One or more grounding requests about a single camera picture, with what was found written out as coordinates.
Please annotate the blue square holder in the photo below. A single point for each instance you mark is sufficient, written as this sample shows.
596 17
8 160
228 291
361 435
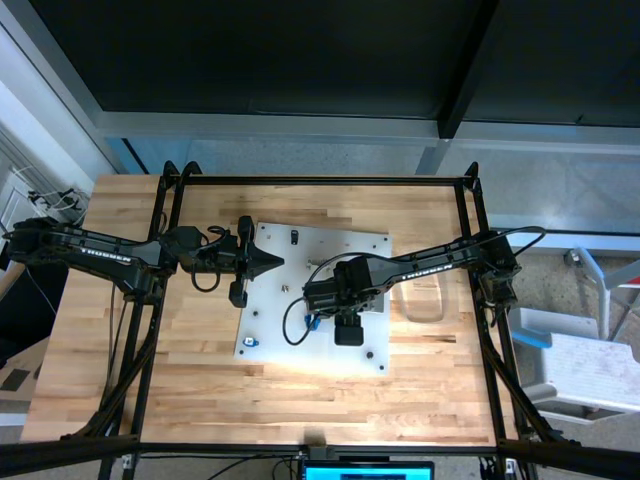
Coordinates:
254 343

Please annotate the brown cardboard box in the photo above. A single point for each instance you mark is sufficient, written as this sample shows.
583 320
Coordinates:
20 360

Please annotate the table level camera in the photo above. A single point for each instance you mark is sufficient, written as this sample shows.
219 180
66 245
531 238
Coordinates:
320 452

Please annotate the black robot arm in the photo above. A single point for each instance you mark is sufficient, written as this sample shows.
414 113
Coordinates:
100 250
430 265

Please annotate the black metal frame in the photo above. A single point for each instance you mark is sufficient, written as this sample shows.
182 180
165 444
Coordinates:
320 181

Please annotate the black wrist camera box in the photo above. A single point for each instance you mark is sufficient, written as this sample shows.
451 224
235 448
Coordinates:
348 335

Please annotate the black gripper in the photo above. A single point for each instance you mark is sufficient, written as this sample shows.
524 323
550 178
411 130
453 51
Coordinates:
322 297
244 230

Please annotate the clear plastic tub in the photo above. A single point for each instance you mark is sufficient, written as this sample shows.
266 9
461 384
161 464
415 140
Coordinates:
420 300

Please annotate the blue round holder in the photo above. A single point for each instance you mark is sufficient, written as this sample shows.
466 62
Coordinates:
314 325

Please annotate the black room pillar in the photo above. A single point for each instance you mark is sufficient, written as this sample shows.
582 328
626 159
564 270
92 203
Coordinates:
465 75

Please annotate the black plug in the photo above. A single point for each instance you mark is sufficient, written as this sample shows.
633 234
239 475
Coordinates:
294 236

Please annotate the grey metal chair frame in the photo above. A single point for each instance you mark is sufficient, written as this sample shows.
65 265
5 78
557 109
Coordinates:
600 280

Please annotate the blue laptop screen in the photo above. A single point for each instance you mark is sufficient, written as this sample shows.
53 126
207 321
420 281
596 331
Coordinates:
365 472

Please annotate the white step stool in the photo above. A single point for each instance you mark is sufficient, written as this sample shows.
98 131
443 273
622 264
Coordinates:
585 370

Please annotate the grey metal plate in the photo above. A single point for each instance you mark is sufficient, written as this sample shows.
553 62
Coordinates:
385 302

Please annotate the white board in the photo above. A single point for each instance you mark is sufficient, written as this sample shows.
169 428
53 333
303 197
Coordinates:
280 340

